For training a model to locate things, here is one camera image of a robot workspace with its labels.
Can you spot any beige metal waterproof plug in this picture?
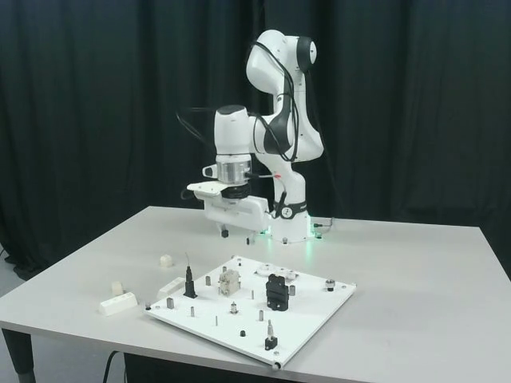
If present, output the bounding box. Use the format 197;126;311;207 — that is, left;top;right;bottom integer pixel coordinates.
217;270;243;299

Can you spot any black box under table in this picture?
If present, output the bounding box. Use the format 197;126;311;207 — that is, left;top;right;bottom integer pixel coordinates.
123;353;280;383

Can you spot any black floor cable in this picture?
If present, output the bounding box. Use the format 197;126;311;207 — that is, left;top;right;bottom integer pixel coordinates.
104;350;125;383

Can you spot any flat white mount plate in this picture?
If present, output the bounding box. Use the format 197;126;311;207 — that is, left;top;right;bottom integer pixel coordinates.
186;180;224;198

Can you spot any black D-SUB plug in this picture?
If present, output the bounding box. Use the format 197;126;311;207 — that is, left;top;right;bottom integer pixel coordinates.
265;273;291;313

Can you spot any black looped wrist cable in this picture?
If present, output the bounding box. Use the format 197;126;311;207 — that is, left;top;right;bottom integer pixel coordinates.
175;105;219;156

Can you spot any dark table leg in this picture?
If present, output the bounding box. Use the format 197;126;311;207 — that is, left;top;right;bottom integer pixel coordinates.
2;329;34;383

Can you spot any white task board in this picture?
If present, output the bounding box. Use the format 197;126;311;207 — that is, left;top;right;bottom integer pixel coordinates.
144;255;357;370

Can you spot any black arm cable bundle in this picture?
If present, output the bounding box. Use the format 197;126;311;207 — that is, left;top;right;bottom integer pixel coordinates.
249;39;305;161

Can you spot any metal USB plug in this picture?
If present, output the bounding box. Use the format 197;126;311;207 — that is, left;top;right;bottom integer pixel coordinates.
263;318;279;352

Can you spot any grey base connector cable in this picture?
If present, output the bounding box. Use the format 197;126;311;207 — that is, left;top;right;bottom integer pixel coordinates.
311;217;335;235

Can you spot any silver wrist ring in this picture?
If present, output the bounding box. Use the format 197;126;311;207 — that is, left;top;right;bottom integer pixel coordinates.
215;155;252;186

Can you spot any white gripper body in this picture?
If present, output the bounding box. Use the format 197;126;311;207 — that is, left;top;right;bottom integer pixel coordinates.
203;191;269;238

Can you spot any long white peg holder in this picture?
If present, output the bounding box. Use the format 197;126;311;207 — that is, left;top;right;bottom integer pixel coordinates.
98;293;138;318
157;278;187;298

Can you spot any black Ethernet plug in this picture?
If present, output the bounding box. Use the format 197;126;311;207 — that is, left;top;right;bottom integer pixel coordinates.
183;251;197;295

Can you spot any black curtain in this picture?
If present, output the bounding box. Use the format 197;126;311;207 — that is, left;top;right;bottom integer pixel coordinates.
0;0;511;280

